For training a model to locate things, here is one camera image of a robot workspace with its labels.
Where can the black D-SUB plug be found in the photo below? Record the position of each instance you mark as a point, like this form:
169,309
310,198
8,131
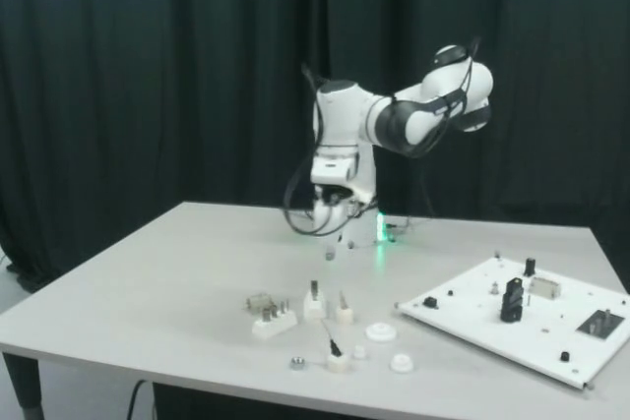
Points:
511,299

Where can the long white peg holder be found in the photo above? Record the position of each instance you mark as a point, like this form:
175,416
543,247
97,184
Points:
275,327

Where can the black curtain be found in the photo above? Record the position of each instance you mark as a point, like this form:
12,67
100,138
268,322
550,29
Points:
147,71

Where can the small white plug holder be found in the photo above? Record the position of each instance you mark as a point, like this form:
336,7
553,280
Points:
344,317

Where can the white large gear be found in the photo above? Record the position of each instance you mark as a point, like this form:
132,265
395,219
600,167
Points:
380,332

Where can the white medium gear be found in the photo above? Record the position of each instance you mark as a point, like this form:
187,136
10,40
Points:
401,363

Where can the dark table leg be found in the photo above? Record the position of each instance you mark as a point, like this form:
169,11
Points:
22,385

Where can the small grey plug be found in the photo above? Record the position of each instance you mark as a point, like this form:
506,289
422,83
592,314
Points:
342,299

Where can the low white plug holder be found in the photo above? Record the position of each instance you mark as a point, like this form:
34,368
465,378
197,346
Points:
337,365

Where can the metal USB plug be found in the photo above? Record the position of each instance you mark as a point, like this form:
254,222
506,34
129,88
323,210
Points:
314,288

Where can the white task board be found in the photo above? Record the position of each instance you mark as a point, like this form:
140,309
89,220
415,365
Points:
467,321

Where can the metal waterproof plug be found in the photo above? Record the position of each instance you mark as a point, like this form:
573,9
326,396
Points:
257,303

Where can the metal bolt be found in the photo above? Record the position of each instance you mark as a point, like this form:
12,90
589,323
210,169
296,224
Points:
297,363

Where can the tall white plug holder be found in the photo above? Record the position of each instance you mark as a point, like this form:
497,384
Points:
314,309

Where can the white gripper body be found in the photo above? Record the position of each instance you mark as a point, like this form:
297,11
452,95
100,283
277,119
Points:
329,221

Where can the thick metal peg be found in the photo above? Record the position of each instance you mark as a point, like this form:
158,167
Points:
266,314

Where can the thin metal peg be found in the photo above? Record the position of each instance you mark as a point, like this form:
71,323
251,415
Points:
283,306

